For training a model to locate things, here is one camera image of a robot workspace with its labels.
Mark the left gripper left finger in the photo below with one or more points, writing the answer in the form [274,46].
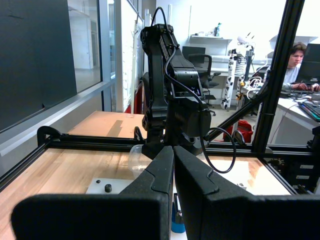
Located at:
[100,217]

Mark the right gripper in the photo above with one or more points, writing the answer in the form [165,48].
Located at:
[192,143]

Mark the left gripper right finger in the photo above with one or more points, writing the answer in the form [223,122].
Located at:
[250,220]

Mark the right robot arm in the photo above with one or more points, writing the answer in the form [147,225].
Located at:
[157,75]

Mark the small black threaded stud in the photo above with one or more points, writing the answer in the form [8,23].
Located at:
[108,188]

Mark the white task board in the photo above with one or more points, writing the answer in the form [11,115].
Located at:
[117,186]

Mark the red bag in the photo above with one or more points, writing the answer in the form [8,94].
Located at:
[246,130]

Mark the clear plastic container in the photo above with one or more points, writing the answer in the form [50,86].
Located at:
[137,162]

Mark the black office chair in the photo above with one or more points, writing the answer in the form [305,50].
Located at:
[211,83]

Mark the blue socket block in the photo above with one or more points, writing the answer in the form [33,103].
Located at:
[178,227]

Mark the white desk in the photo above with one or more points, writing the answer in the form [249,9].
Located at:
[290,110]

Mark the white shelf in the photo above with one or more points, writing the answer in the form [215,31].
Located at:
[210,40]

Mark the person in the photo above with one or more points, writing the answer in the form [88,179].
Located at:
[296,72]

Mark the black monitor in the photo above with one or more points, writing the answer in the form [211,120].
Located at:
[312,62]

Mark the black frame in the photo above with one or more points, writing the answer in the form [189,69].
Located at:
[100,140]

